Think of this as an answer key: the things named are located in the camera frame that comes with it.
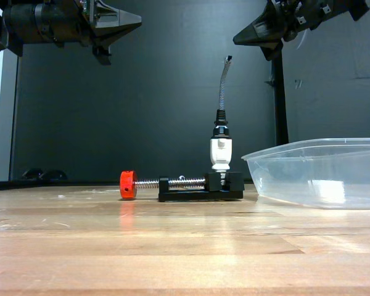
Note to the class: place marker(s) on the clear plastic tub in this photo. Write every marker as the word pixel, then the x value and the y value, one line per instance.
pixel 265 185

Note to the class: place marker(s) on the white receptacle socket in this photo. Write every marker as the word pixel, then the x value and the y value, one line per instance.
pixel 221 154

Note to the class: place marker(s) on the black clamp with orange knob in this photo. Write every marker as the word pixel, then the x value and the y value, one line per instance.
pixel 200 195

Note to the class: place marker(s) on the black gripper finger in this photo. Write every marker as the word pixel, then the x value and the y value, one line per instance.
pixel 111 15
pixel 265 26
pixel 269 46
pixel 114 34

